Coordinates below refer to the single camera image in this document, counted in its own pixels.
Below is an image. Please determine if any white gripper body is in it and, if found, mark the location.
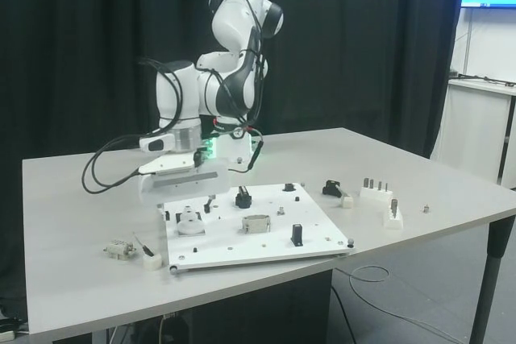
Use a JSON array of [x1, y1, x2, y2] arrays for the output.
[[138, 160, 231, 205]]

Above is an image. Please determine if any white square peg holder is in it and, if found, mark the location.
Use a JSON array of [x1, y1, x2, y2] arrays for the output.
[[360, 185, 393, 202]]

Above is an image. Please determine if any white round peg holder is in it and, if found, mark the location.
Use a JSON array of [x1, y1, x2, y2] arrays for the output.
[[382, 209, 406, 229]]

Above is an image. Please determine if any white large gear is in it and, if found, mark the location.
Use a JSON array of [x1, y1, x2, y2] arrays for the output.
[[177, 218, 203, 237]]

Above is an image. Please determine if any black USB plug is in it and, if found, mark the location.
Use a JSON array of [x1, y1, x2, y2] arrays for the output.
[[235, 185, 253, 209]]

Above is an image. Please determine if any white task board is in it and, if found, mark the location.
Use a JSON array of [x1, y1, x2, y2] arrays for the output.
[[163, 181, 356, 276]]

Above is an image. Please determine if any beige waterproof plug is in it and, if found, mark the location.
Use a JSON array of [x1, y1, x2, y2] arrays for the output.
[[103, 240, 129, 259]]

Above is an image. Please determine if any thin black rod red tag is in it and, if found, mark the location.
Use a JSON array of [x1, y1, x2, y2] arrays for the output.
[[231, 125, 266, 172]]

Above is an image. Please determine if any black D-SUB plug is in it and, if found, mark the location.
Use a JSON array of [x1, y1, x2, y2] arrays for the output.
[[321, 178, 348, 200]]

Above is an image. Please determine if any black curtain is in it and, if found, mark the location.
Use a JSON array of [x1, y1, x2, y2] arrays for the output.
[[0, 0, 471, 321]]

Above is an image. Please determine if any white cabinet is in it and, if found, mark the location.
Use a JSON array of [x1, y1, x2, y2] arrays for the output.
[[433, 73, 516, 190]]

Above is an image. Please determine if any small white camera box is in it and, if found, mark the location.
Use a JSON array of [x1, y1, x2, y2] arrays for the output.
[[139, 136, 175, 155]]

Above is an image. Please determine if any black camera cable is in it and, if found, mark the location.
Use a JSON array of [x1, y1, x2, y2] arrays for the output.
[[81, 133, 162, 196]]

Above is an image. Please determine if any grey floor cable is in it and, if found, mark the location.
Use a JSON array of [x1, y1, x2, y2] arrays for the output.
[[332, 265, 481, 344]]

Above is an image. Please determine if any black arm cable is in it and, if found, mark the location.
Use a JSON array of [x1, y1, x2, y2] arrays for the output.
[[139, 0, 269, 127]]

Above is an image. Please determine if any black floor cable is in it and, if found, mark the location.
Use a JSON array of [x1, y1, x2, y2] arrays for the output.
[[330, 286, 356, 344]]

